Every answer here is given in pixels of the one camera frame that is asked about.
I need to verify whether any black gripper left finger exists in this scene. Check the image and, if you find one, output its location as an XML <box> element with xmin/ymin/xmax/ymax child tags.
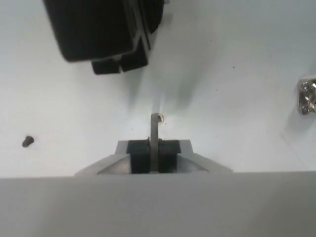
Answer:
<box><xmin>74</xmin><ymin>139</ymin><xmax>152</xmax><ymax>176</ymax></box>

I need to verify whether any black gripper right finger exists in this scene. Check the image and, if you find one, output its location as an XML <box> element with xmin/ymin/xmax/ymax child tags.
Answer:
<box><xmin>158</xmin><ymin>139</ymin><xmax>233</xmax><ymax>174</ymax></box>

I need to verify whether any thin metal square peg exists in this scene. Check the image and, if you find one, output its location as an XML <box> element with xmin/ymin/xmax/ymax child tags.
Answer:
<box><xmin>150</xmin><ymin>113</ymin><xmax>160</xmax><ymax>173</ymax></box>

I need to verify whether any white task board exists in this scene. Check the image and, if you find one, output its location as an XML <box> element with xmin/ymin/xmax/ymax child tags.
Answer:
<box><xmin>0</xmin><ymin>0</ymin><xmax>316</xmax><ymax>179</ymax></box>

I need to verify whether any small black screw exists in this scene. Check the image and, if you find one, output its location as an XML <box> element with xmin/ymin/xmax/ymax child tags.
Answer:
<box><xmin>22</xmin><ymin>135</ymin><xmax>35</xmax><ymax>148</ymax></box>

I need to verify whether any metal BNC plug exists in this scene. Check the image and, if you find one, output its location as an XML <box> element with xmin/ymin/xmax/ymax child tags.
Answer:
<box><xmin>307</xmin><ymin>82</ymin><xmax>316</xmax><ymax>111</ymax></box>

